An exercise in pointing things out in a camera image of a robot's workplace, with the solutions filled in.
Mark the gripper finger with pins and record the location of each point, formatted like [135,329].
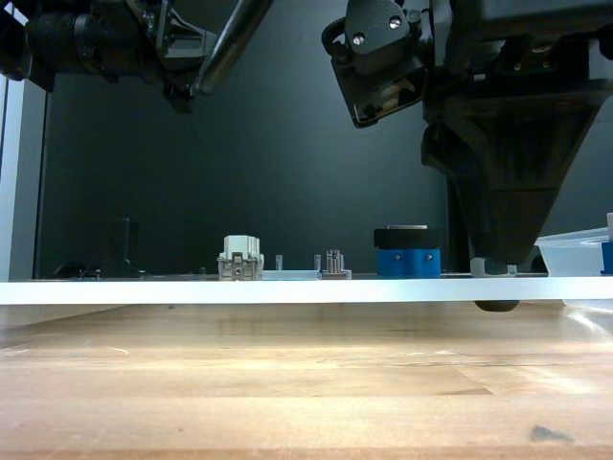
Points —
[182,96]
[522,158]
[437,151]

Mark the black pillar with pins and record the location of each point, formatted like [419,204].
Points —
[455,230]

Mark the clear plastic tub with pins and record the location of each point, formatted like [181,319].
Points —
[574,259]

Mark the blue and white connector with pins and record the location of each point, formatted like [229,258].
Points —
[608,259]

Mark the beige connector housing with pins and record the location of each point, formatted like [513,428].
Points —
[239,259]

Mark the clear plastic block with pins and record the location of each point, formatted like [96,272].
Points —
[292,275]

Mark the white board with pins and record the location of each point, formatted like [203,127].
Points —
[287,292]

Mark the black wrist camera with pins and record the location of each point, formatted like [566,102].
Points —
[383,86]

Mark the blue mount with black disc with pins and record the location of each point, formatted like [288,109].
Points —
[407,261]

